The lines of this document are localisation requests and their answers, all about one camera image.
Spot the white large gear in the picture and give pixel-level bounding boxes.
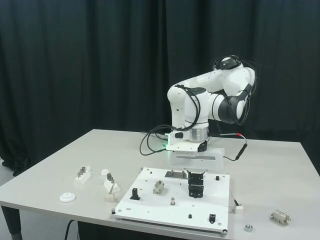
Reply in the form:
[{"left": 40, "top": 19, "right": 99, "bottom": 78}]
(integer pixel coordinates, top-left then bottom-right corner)
[{"left": 59, "top": 191, "right": 77, "bottom": 203}]

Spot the small white sensor box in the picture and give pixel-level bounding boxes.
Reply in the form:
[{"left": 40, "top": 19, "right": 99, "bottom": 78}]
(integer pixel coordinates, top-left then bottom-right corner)
[{"left": 167, "top": 130, "right": 191, "bottom": 145}]

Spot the black looped cable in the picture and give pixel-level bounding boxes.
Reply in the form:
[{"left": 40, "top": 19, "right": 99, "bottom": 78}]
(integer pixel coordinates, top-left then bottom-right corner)
[{"left": 138, "top": 126, "right": 173, "bottom": 156}]

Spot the white peg holder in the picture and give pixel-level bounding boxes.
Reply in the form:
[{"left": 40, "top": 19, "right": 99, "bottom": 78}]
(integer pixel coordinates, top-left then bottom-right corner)
[
  {"left": 103, "top": 179, "right": 121, "bottom": 193},
  {"left": 73, "top": 172, "right": 91, "bottom": 186}
]

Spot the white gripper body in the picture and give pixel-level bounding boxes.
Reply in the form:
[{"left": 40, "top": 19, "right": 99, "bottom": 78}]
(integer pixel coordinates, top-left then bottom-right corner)
[{"left": 170, "top": 147, "right": 225, "bottom": 173}]

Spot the silver wrist ring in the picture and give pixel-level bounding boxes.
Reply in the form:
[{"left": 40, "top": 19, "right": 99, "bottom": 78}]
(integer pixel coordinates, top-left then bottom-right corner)
[{"left": 189, "top": 127, "right": 209, "bottom": 143}]

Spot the thick black floor cable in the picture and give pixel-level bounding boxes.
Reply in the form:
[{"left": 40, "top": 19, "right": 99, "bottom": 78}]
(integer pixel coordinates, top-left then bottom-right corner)
[{"left": 65, "top": 219, "right": 76, "bottom": 240}]

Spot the white task board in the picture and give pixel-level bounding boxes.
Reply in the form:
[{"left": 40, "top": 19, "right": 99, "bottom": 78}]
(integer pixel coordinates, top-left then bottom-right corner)
[{"left": 110, "top": 166, "right": 231, "bottom": 236}]

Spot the Ethernet plug with short cable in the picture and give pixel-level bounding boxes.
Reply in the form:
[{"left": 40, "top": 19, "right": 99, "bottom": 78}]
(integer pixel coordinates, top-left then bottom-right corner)
[{"left": 229, "top": 191, "right": 240, "bottom": 206}]

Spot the beige waterproof plug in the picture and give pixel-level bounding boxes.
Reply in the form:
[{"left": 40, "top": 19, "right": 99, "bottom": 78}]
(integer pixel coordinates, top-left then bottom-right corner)
[{"left": 271, "top": 209, "right": 292, "bottom": 223}]

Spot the dark grey table leg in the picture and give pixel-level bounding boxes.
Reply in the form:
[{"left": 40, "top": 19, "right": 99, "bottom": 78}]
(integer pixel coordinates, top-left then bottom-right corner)
[{"left": 0, "top": 205, "right": 23, "bottom": 240}]

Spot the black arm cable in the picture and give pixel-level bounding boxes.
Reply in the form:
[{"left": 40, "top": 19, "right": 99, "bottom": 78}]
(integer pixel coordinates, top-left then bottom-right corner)
[{"left": 174, "top": 55, "right": 296, "bottom": 131}]

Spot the black curtain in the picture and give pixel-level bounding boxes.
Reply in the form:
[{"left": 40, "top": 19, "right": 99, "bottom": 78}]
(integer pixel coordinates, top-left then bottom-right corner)
[{"left": 0, "top": 0, "right": 320, "bottom": 177}]

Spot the black D-SUB plug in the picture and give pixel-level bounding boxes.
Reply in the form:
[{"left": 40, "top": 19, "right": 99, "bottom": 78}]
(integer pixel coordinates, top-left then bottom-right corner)
[{"left": 187, "top": 172, "right": 205, "bottom": 187}]

